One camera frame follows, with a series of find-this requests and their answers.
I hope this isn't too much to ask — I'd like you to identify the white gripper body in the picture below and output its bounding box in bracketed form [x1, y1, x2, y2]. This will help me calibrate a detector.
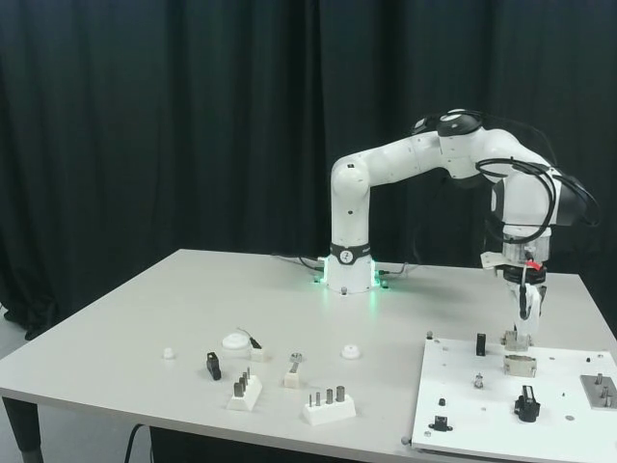
[513, 283, 546, 335]

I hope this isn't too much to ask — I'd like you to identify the white round peg holder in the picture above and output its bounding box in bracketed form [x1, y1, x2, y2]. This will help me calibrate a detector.
[302, 396, 358, 427]

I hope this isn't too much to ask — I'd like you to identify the white large gear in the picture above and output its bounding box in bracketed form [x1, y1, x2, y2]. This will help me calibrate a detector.
[222, 332, 253, 360]

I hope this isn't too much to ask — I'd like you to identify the thin black rod on wire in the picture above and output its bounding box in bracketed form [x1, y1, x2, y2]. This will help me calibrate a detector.
[516, 259, 541, 320]

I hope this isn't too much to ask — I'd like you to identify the black floor cable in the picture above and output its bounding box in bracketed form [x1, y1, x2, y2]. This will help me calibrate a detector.
[125, 422, 152, 463]

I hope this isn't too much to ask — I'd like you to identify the black base cable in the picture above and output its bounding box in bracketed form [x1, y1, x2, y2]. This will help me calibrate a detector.
[272, 252, 330, 272]
[379, 261, 423, 282]

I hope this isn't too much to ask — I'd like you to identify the black curtain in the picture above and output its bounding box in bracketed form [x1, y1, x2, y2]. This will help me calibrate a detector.
[0, 0, 617, 341]

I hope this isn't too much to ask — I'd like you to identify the white square peg holder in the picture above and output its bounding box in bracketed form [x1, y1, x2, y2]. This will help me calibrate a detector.
[225, 382, 264, 413]

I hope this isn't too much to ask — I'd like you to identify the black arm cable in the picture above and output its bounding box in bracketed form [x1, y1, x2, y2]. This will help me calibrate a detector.
[414, 109, 603, 229]

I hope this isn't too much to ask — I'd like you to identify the white task board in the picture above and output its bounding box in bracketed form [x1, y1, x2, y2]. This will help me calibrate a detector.
[410, 336, 617, 453]

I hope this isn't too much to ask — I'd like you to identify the black table leg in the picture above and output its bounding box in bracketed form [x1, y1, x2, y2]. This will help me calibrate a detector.
[2, 395, 43, 463]

